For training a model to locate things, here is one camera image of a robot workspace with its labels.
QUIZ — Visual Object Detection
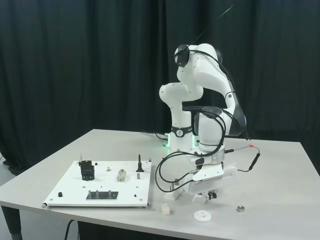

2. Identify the black robot supply cable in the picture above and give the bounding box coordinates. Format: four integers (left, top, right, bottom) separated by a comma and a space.
141, 130, 169, 141

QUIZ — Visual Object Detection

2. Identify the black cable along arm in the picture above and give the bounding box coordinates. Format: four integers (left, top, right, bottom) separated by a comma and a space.
155, 0, 251, 193

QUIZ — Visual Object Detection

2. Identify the silver wrist ring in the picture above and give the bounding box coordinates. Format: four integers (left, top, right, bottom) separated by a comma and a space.
211, 151, 226, 166

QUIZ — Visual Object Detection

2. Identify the white square peg holder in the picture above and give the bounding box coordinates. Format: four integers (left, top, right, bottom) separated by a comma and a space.
164, 184, 186, 201

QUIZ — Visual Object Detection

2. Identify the white task board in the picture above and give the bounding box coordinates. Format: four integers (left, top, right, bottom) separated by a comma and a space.
41, 159, 153, 209

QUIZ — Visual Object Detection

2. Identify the thin black rod on wire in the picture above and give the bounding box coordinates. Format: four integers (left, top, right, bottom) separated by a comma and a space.
226, 143, 261, 173

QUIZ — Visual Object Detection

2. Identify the black plug with short cable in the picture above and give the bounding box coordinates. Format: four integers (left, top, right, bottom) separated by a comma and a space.
135, 154, 145, 173

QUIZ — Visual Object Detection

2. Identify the flat white mounting plate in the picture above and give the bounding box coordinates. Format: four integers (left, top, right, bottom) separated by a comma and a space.
192, 167, 225, 181

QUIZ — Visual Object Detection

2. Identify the small cream cube block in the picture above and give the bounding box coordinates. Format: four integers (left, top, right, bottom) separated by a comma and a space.
159, 203, 173, 216

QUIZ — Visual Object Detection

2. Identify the white large gear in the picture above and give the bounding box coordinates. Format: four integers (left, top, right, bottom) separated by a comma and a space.
193, 210, 213, 222

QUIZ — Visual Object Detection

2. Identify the black table leg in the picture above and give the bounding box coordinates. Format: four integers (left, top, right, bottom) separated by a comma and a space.
0, 205, 21, 240

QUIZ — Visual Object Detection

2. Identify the black curtain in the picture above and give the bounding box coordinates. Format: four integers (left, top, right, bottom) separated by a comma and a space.
0, 0, 320, 176

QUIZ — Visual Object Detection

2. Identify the black hanging cable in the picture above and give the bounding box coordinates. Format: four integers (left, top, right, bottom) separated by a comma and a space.
65, 219, 77, 240

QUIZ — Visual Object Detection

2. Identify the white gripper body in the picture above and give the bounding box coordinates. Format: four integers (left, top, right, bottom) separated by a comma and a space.
186, 167, 240, 198

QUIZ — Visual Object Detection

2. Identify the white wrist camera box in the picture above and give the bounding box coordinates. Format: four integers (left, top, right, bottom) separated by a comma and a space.
189, 156, 213, 168

